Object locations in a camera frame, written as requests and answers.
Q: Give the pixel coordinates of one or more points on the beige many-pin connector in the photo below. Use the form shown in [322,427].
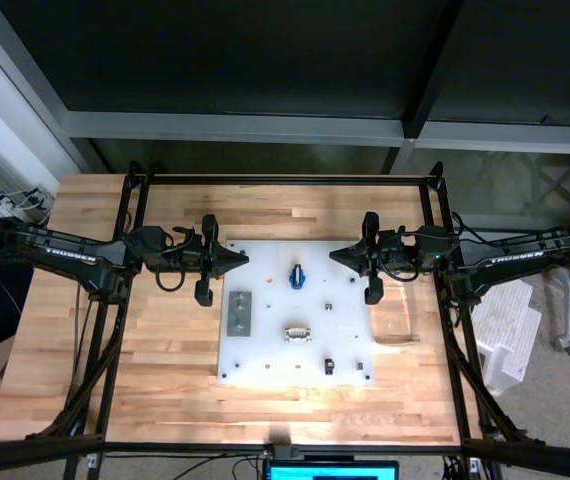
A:
[297,335]

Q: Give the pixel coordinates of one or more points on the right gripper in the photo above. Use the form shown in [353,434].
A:
[372,260]

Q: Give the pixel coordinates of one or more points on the blue screen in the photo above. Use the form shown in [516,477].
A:
[330,472]

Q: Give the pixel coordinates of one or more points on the grey block with pegs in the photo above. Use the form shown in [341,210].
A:
[232,330]

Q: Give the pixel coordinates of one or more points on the white task board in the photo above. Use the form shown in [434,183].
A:
[265,325]

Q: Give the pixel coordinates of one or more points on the clear plastic container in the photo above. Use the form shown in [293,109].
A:
[397,342]

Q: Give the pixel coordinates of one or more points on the black block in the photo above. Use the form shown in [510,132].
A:
[329,366]

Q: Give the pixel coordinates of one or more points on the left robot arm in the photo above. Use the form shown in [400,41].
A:
[65,250]

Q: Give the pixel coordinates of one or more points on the blue socket block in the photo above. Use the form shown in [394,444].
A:
[296,280]

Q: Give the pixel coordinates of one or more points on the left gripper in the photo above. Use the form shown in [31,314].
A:
[208,260]

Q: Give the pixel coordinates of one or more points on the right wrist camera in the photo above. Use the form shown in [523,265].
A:
[392,241]

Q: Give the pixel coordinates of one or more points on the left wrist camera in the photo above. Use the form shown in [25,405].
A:
[192,242]

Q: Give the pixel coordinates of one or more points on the black frame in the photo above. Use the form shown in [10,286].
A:
[285,180]

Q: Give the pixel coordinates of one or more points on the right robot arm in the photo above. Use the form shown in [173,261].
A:
[505,257]

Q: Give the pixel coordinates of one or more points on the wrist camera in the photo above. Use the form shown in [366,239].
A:
[392,241]
[192,242]

